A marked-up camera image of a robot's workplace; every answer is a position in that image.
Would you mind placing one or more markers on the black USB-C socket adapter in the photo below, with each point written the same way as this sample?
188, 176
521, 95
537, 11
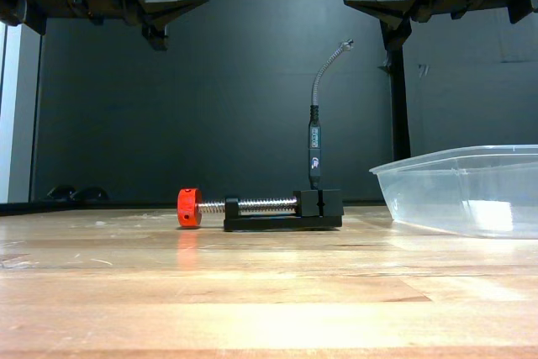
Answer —
315, 167

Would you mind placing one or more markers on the clear plastic tub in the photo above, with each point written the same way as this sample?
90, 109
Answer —
441, 191

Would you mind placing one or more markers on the black vise clamp orange knob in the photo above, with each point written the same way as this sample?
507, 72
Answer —
277, 220

